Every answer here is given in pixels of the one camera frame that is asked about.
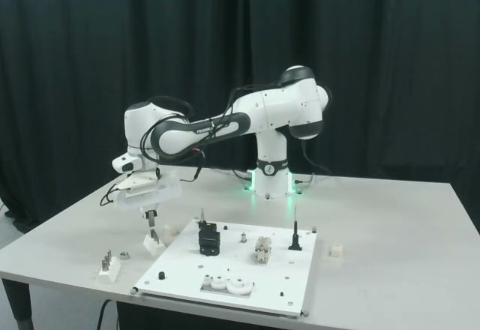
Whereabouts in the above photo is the black curtain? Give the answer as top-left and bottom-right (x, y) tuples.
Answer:
(0, 0), (480, 230)

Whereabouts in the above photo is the thick black base cable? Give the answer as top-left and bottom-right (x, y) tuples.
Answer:
(301, 134), (335, 187)

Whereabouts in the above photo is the black table cable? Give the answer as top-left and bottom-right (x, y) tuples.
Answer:
(209, 166), (251, 180)

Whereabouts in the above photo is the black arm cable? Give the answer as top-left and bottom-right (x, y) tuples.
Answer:
(139, 85), (266, 181)

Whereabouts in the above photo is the tall black plug with cable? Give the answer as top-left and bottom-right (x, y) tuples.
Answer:
(287, 205), (303, 251)

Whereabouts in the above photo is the white box with dark window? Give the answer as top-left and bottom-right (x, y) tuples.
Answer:
(111, 153), (143, 175)

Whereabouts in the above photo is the flat white mounting plate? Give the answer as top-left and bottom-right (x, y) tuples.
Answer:
(118, 174), (161, 196)

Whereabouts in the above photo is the white task board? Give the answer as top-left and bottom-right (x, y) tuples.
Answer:
(130, 217), (320, 318)

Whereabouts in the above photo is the white round peg holder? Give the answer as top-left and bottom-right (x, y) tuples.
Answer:
(95, 260), (122, 284)

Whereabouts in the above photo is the black D-SUB plug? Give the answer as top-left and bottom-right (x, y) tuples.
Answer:
(197, 221), (222, 258)

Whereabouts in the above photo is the beige connector block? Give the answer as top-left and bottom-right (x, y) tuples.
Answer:
(254, 235), (273, 267)

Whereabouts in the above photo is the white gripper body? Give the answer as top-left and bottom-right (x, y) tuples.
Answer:
(112, 178), (182, 212)

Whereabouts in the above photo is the white square peg holder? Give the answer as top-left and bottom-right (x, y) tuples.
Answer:
(143, 234), (167, 257)

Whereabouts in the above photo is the white large gear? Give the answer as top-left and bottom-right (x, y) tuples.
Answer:
(226, 276), (254, 296)

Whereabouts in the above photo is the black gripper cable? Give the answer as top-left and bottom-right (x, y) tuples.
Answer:
(99, 183), (127, 208)

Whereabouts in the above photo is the black floor cable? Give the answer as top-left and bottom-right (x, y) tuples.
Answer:
(97, 298), (118, 330)

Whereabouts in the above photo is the black table leg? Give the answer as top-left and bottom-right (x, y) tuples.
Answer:
(1, 277), (34, 330)

